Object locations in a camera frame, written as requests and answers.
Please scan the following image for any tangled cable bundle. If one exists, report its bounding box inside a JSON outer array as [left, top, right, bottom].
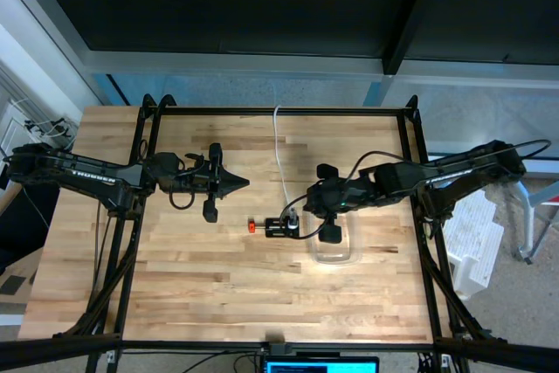
[[24, 117, 73, 138]]

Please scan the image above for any black aluminium table frame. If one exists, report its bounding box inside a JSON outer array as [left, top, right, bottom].
[[0, 93, 559, 373]]

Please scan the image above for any black table level camera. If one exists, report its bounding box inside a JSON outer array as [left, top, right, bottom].
[[266, 332, 290, 355]]

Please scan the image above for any black clamp with red knob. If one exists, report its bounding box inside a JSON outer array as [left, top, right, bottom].
[[247, 215, 302, 239]]

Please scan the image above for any cardboard box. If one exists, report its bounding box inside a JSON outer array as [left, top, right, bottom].
[[0, 245, 45, 304]]

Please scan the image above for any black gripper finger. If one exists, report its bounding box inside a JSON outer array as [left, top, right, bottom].
[[220, 166, 252, 183], [220, 182, 252, 199]]

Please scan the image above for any grey metal stand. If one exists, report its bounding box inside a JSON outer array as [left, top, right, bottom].
[[510, 171, 559, 266]]

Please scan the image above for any white receptacle cord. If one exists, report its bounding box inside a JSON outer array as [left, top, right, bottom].
[[273, 105, 297, 215]]

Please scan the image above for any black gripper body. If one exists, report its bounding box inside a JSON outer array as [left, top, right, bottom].
[[191, 142, 224, 223], [305, 163, 376, 244]]

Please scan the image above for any clear plastic tub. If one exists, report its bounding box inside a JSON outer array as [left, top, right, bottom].
[[305, 211, 366, 266]]

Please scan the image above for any laptop with blue screen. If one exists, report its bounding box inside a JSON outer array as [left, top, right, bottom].
[[260, 355, 380, 373]]

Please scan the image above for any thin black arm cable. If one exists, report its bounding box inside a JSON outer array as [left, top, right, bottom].
[[348, 150, 420, 182]]

